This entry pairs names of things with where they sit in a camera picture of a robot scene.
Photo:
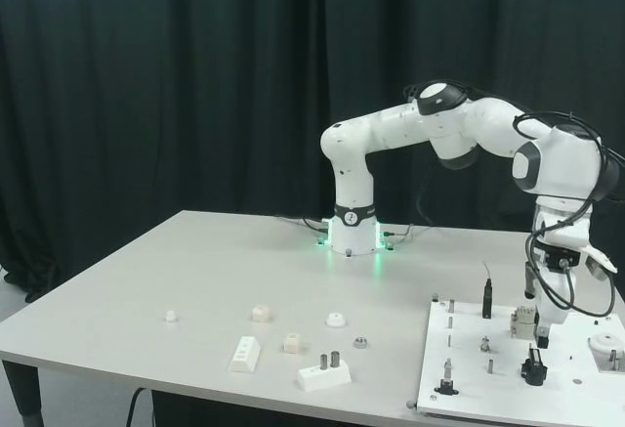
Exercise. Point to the white peg holder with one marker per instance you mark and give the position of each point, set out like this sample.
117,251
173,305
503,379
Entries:
322,379

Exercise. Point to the black curtain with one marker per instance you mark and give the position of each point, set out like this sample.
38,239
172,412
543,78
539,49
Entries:
146,55

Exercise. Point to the metal BNC plug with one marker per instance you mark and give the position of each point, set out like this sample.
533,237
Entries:
484,345

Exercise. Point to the metal square peg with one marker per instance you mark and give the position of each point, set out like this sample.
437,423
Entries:
452,307

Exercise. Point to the black table leg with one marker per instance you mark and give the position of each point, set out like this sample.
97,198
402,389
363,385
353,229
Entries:
22,393

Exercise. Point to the white slotted holder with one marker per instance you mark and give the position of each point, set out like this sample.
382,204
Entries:
244,356

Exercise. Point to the white large gear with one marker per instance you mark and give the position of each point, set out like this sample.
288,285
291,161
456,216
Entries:
605,341

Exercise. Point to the grey waterproof plug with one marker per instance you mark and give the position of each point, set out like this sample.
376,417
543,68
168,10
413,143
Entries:
521,323

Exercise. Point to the white task board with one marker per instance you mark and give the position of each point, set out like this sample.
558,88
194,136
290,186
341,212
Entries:
469,397

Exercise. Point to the thin metal round peg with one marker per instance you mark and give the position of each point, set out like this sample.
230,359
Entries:
323,360

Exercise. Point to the white small gear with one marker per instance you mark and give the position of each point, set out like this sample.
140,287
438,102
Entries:
170,317

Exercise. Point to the metal shaft with black base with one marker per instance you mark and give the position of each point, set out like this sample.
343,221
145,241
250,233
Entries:
446,378

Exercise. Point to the thick metal round peg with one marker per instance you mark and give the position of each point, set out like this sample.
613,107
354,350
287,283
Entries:
335,358

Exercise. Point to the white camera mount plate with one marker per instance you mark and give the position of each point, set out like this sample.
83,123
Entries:
599,263

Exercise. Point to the metal nut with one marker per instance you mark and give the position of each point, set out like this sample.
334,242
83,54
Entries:
360,342

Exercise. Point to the cream cube holder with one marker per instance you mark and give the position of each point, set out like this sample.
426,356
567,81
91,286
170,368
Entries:
260,314
292,344

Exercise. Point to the white medium gear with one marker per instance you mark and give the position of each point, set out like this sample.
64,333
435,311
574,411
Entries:
335,320

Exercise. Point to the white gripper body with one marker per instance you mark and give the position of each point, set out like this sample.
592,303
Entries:
556,300

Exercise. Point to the black cabinet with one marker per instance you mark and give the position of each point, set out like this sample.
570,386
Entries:
283,412

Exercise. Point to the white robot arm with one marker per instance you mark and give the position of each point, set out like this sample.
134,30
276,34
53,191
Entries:
371,129

